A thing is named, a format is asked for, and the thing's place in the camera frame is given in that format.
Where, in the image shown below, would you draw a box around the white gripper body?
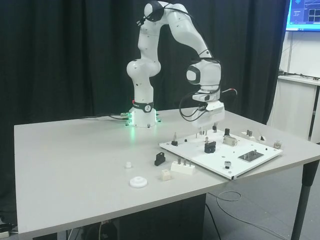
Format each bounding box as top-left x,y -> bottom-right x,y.
192,104 -> 226,129

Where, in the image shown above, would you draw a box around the black D-SUB plug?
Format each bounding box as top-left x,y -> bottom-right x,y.
154,152 -> 167,167

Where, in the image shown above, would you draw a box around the flat white mounting plate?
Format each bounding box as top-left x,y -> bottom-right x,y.
206,100 -> 225,112

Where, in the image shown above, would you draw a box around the white task board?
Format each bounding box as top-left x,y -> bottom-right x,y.
158,127 -> 285,181

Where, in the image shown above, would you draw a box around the white holder with metal pegs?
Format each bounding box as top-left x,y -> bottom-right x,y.
240,128 -> 256,141

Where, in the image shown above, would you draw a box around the white long peg holder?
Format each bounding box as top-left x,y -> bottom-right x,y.
170,161 -> 196,176

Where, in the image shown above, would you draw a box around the white large gear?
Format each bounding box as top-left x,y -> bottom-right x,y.
129,176 -> 148,188

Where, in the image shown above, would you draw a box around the black table leg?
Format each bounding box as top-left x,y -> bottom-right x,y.
291,159 -> 320,240

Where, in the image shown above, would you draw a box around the blue screen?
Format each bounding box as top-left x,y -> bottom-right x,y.
284,0 -> 320,33

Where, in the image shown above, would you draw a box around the black curtains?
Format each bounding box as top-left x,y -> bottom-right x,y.
0,0 -> 293,216

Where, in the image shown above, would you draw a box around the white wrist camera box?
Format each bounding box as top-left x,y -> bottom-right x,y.
191,92 -> 222,103

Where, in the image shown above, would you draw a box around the black looped gripper cable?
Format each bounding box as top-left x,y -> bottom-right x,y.
178,93 -> 201,123

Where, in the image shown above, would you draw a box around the grey floor cable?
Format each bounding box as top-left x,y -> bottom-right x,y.
215,190 -> 320,240

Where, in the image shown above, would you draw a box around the black floor cable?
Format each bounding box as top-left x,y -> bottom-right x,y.
204,202 -> 227,240

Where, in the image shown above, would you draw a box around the black cable on cabinet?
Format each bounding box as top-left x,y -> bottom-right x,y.
278,70 -> 320,81

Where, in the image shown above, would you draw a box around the black base cable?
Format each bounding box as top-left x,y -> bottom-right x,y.
83,113 -> 131,121

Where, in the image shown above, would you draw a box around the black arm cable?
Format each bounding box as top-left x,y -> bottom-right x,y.
136,2 -> 222,63

